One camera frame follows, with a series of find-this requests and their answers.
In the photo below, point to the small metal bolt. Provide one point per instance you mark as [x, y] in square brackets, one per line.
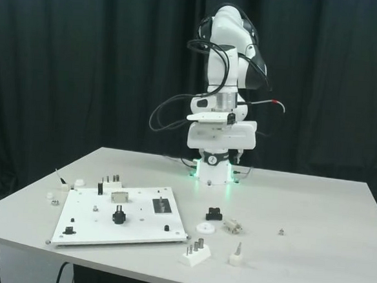
[280, 231]

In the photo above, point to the flat white mounting plate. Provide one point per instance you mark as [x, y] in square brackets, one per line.
[209, 117]

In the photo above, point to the small white plug holder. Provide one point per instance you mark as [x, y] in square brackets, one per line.
[65, 188]

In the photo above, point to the thin metal round peg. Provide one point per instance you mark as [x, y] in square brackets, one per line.
[187, 250]

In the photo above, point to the metal hex nut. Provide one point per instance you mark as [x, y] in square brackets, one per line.
[54, 202]

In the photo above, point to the white small gear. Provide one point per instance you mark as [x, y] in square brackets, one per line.
[48, 196]

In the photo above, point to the black curtain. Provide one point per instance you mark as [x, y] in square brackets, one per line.
[84, 59]

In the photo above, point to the large metal round peg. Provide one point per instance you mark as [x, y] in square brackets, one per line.
[202, 243]

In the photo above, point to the white square peg holder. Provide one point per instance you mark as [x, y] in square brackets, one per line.
[113, 185]

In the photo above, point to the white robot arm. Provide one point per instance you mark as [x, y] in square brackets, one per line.
[224, 69]

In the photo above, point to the black D-SUB plug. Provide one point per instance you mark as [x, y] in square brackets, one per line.
[212, 213]

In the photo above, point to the small metal round peg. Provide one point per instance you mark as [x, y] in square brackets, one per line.
[191, 248]

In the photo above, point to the grey metal plug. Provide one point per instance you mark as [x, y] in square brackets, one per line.
[238, 248]

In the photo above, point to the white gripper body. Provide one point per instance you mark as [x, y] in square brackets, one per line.
[221, 137]

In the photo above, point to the white round peg holder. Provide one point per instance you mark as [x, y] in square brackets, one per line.
[196, 257]

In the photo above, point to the white task board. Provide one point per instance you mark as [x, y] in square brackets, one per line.
[121, 221]

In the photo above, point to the white cube plug holder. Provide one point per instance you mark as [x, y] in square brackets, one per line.
[235, 259]

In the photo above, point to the beige waterproof plug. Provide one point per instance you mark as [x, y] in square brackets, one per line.
[233, 226]

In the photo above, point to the white medium gear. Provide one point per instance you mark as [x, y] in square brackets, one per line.
[79, 183]

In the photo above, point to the white large gear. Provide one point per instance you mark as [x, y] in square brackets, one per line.
[205, 229]

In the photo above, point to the medium metal round peg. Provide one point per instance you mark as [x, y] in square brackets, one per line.
[196, 245]

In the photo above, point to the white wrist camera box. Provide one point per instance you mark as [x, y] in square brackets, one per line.
[202, 104]

